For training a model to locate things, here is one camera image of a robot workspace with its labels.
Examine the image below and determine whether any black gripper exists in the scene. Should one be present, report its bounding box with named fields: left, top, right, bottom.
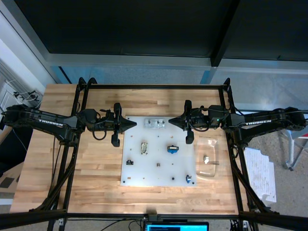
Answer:
left=102, top=103, right=137, bottom=147
left=168, top=100, right=207, bottom=145

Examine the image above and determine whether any white taskboard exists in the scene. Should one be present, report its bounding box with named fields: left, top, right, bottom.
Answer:
left=119, top=116, right=197, bottom=187

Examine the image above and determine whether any clear plastic tub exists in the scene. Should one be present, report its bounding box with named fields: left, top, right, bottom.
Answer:
left=196, top=136, right=220, bottom=180

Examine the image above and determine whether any laptop screen with blue edge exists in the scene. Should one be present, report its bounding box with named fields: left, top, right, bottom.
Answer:
left=143, top=221, right=209, bottom=231

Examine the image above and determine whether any grey metal stand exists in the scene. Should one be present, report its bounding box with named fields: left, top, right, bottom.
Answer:
left=279, top=125, right=308, bottom=172

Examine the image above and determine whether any cardboard box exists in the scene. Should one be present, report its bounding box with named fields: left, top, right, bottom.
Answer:
left=0, top=161, right=25, bottom=193

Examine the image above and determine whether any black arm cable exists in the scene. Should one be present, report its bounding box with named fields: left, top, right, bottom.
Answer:
left=92, top=128, right=107, bottom=141

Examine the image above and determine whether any black aluminium frame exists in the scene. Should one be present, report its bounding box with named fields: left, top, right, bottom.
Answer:
left=0, top=77, right=308, bottom=231

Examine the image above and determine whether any black wall post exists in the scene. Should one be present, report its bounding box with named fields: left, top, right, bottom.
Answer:
left=210, top=0, right=241, bottom=68

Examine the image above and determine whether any black and white cable bundle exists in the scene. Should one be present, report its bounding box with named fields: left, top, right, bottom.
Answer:
left=12, top=89, right=41, bottom=103

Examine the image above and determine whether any small black camera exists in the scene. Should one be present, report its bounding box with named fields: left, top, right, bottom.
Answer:
left=147, top=208, right=161, bottom=221

